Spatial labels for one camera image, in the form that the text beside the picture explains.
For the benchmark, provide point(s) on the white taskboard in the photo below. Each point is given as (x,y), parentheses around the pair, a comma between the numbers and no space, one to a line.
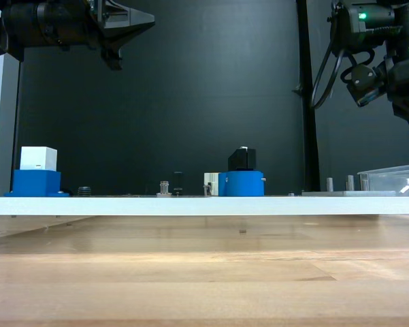
(190,206)

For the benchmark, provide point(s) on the clear plastic tub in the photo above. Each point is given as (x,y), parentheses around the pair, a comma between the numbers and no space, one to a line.
(394,184)

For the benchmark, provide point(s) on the small metal pin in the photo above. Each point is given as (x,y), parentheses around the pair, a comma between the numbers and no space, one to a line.
(350,182)
(330,184)

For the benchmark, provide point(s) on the grey metal plate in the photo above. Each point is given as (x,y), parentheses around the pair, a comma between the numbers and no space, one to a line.
(347,193)

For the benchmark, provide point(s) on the white cube block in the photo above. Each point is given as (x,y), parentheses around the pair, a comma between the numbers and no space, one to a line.
(37,158)

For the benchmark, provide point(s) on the black ribbed knob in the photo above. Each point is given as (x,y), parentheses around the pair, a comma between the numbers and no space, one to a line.
(84,191)

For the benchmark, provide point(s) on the blue square socket base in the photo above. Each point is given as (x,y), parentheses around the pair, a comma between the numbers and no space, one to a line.
(34,182)

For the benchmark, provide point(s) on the white connector housing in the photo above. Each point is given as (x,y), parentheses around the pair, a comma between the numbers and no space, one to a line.
(212,182)

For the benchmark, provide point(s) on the black block plug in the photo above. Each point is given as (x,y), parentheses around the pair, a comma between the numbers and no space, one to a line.
(241,160)

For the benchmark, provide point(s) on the blue round holder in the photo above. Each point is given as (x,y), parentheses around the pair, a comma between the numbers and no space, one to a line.
(243,184)

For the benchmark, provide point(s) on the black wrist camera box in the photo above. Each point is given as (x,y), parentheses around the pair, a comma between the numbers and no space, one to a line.
(362,85)

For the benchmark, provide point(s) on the grey aluminium frame post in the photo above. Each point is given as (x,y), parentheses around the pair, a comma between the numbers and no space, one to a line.
(0,136)

